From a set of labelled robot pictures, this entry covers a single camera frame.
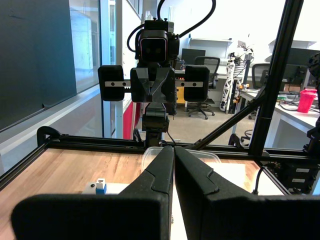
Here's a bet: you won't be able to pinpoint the pink plastic bin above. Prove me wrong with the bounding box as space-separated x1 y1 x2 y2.
296 88 318 114

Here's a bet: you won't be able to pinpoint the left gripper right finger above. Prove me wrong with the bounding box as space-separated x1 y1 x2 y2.
174 146 320 240

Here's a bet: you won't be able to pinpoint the white desk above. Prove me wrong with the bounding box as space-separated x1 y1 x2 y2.
236 88 320 151

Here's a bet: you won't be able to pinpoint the long black right arm cable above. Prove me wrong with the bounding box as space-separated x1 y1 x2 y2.
157 0 217 38

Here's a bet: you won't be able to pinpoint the red panel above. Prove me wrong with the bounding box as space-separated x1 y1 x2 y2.
122 101 141 140

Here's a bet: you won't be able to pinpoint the black computer monitor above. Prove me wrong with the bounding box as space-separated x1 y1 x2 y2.
181 48 207 63
282 47 320 85

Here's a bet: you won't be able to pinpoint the white lattice robot legs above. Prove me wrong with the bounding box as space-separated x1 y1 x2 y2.
219 41 255 115

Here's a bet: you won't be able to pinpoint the black frame cable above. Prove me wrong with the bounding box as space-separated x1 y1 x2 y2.
251 166 266 195

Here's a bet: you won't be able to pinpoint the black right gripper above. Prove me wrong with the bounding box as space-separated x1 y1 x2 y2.
97 65 210 103

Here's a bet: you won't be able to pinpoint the white wall shelf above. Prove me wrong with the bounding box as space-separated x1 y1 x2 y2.
187 37 234 59

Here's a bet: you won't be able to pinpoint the short black right arm cable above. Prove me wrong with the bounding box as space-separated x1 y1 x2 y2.
126 24 146 53

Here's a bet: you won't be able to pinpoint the clear plastic tub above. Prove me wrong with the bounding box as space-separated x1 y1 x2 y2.
141 146 251 195

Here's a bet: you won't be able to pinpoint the black office chair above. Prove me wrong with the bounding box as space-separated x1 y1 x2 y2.
186 56 221 120
250 63 272 92

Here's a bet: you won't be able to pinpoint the black aluminium frame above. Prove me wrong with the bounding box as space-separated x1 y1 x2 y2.
0 0 320 192

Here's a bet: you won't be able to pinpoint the small blue white connector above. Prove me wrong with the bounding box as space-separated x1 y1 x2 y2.
95 177 108 195

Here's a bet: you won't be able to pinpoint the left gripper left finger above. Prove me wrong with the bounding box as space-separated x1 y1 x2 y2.
11 145 175 240

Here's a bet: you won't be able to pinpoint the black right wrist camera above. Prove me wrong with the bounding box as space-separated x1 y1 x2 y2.
138 29 169 64

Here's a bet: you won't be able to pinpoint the black controller box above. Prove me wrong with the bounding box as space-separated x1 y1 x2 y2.
269 159 317 196

